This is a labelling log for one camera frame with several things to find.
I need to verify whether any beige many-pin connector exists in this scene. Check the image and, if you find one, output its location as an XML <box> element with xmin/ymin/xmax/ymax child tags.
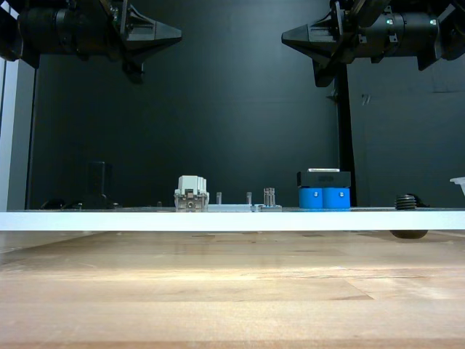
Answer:
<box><xmin>173</xmin><ymin>174</ymin><xmax>211</xmax><ymax>213</ymax></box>

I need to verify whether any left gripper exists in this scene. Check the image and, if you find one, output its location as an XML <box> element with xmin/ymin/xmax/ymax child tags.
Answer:
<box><xmin>97</xmin><ymin>0</ymin><xmax>183</xmax><ymax>84</ymax></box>

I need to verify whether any white task board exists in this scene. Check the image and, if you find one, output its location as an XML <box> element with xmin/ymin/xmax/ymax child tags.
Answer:
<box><xmin>0</xmin><ymin>205</ymin><xmax>465</xmax><ymax>240</ymax></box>

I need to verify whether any steel peg cluster fitting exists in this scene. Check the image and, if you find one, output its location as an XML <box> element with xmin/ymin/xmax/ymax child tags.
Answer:
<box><xmin>254</xmin><ymin>186</ymin><xmax>283</xmax><ymax>213</ymax></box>

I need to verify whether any black threaded stud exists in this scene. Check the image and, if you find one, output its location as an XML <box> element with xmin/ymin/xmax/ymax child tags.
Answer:
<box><xmin>395</xmin><ymin>194</ymin><xmax>419</xmax><ymax>212</ymax></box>

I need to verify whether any tall black block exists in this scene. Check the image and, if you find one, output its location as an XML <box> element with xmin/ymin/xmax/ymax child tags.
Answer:
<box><xmin>80</xmin><ymin>161</ymin><xmax>114</xmax><ymax>210</ymax></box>

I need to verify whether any wide blue socket block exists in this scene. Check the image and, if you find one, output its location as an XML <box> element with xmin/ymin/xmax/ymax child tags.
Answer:
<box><xmin>298</xmin><ymin>186</ymin><xmax>352</xmax><ymax>210</ymax></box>

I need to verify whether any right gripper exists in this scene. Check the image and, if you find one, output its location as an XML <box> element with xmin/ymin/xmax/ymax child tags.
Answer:
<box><xmin>281</xmin><ymin>0</ymin><xmax>368</xmax><ymax>89</ymax></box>

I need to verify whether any flat black connector block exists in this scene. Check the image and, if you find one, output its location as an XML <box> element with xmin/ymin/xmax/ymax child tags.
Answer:
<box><xmin>296</xmin><ymin>167</ymin><xmax>352</xmax><ymax>190</ymax></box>

